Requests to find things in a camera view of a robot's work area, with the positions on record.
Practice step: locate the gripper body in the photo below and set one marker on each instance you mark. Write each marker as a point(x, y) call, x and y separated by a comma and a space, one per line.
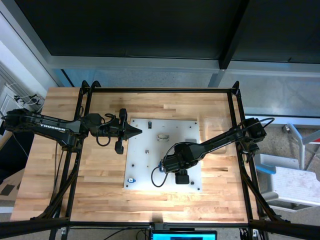
point(182, 179)
point(121, 145)

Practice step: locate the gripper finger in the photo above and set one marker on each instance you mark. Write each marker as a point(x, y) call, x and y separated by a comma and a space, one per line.
point(130, 134)
point(131, 128)

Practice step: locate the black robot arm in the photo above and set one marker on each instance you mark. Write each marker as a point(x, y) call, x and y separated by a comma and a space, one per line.
point(50, 125)
point(220, 140)

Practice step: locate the D-sub connector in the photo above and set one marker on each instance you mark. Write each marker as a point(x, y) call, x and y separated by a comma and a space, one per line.
point(163, 137)

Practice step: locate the white board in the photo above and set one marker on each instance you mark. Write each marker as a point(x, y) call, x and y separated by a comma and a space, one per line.
point(140, 175)

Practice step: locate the grey slotted block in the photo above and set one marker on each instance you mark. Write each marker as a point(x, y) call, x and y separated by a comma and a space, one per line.
point(191, 140)

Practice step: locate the screen with blue edge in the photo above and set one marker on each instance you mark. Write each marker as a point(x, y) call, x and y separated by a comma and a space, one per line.
point(183, 236)

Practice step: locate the clear plastic tub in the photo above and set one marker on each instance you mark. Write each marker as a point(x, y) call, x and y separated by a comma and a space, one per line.
point(215, 125)

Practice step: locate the white step stool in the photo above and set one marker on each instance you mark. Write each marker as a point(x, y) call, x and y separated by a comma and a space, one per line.
point(295, 182)

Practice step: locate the cardboard box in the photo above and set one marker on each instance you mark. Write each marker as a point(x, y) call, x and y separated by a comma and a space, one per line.
point(12, 182)

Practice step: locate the blue flanged mount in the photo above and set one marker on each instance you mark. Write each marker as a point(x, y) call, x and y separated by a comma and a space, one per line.
point(130, 180)

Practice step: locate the black aluminium frame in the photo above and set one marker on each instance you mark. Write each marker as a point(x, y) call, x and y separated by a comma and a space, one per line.
point(160, 90)

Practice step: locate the black table-level camera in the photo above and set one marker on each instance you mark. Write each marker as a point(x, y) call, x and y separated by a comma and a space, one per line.
point(157, 223)

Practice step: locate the grey aluminium window frame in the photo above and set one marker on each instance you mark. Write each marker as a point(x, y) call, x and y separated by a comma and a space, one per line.
point(125, 62)

